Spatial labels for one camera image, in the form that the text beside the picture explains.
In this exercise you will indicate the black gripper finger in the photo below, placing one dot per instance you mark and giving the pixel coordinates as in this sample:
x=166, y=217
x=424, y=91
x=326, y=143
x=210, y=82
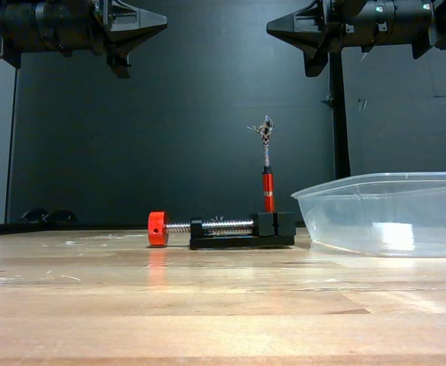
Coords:
x=135, y=23
x=306, y=30

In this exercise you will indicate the black clamp with red knob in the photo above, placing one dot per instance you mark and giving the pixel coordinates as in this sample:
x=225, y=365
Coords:
x=276, y=228

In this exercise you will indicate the clear plastic tub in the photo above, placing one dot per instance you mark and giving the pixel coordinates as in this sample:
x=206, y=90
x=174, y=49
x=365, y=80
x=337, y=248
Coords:
x=360, y=228

